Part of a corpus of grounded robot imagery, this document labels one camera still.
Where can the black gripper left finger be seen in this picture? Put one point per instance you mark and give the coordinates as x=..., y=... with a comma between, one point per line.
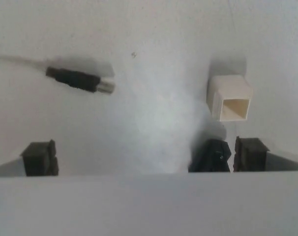
x=39, y=159

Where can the black USB plug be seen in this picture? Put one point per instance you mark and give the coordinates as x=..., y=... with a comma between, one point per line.
x=75, y=79

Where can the cream cube holder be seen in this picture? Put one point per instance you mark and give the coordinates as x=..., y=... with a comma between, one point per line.
x=225, y=89

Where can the black D-SUB plug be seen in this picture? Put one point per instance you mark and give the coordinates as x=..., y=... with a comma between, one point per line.
x=213, y=157

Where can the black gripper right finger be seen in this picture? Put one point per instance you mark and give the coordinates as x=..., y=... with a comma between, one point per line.
x=252, y=157

